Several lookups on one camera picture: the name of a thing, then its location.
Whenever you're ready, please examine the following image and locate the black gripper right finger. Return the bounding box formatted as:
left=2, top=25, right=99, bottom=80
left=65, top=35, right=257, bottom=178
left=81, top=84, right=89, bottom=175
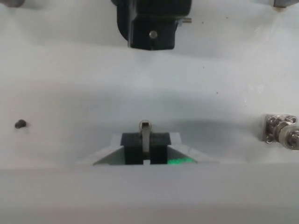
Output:
left=149, top=132, right=199, bottom=165

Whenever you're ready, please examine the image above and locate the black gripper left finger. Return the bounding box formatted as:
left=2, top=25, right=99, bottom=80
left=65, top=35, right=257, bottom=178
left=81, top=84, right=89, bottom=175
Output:
left=93, top=132, right=143, bottom=166

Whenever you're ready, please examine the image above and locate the metal square peg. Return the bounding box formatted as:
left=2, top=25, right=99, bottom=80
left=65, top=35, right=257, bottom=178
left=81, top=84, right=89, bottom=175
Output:
left=141, top=123, right=150, bottom=154

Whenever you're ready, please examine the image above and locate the white task board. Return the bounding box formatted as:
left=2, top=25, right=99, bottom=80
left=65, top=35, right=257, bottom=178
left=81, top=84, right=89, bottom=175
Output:
left=0, top=0, right=299, bottom=169

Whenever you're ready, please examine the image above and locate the metal BNC plug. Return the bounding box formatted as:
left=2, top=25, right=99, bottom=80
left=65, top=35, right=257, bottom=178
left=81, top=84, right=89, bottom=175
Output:
left=275, top=124, right=299, bottom=151

